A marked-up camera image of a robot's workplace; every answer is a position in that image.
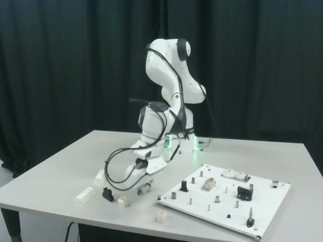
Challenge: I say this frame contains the beige Ethernet plug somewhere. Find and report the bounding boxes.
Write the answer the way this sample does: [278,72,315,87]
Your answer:
[202,178,216,190]

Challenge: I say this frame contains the black block holder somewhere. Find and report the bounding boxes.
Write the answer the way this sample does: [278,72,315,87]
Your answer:
[101,187,114,202]

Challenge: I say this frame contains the black D-SUB plug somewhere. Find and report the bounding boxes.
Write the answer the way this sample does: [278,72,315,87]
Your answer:
[236,186,254,202]

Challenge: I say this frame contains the cream small plug holder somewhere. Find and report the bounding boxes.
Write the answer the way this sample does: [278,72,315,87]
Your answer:
[155,211,168,224]
[117,196,131,209]

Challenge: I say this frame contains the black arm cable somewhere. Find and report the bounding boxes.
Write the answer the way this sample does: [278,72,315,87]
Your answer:
[145,47,215,139]

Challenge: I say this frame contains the thin black rod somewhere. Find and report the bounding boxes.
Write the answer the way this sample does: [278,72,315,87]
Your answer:
[169,140,181,161]

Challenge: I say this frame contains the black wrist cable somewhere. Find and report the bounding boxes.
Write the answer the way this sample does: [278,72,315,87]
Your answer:
[104,110,175,190]

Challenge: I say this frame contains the white long peg holder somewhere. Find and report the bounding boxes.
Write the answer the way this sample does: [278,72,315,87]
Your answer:
[93,169,106,187]
[75,187,96,205]

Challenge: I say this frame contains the dark table leg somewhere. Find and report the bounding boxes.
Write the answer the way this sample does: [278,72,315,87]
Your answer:
[0,207,20,242]

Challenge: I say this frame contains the black floor cable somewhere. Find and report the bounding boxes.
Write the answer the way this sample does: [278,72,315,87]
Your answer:
[65,221,83,242]

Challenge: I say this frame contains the metal bolt black base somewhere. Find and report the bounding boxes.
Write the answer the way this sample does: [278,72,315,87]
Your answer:
[246,207,256,226]

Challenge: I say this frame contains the black curtain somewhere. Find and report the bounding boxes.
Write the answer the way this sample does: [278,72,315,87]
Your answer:
[0,0,323,178]

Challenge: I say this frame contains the white task board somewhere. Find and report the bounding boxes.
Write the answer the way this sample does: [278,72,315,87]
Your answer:
[155,163,291,239]

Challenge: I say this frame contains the black controller box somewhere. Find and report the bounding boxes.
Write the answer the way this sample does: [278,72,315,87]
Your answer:
[77,223,194,242]

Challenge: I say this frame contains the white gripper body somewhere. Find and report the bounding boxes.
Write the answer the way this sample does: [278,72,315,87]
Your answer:
[123,163,154,194]

